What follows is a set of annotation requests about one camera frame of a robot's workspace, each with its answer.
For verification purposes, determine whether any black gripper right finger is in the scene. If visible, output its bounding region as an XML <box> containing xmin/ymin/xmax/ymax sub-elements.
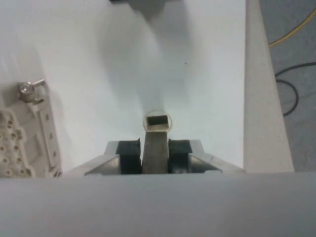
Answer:
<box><xmin>167</xmin><ymin>138</ymin><xmax>245</xmax><ymax>175</ymax></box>

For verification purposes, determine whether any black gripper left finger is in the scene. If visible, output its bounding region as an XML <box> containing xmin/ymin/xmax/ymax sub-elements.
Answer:
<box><xmin>61</xmin><ymin>138</ymin><xmax>142</xmax><ymax>175</ymax></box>

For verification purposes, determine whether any metal square peg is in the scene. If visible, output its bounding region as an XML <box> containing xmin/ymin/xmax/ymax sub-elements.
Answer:
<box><xmin>141</xmin><ymin>130</ymin><xmax>170</xmax><ymax>175</ymax></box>

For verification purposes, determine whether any white task board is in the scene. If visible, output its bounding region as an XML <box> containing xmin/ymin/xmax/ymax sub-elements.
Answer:
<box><xmin>0</xmin><ymin>0</ymin><xmax>247</xmax><ymax>179</ymax></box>

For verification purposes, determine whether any black floor cable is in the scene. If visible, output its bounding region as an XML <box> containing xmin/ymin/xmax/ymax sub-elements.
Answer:
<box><xmin>275</xmin><ymin>63</ymin><xmax>316</xmax><ymax>117</ymax></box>

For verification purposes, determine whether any yellow floor cable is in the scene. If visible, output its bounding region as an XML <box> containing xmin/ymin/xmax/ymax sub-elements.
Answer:
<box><xmin>268</xmin><ymin>4</ymin><xmax>316</xmax><ymax>48</ymax></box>

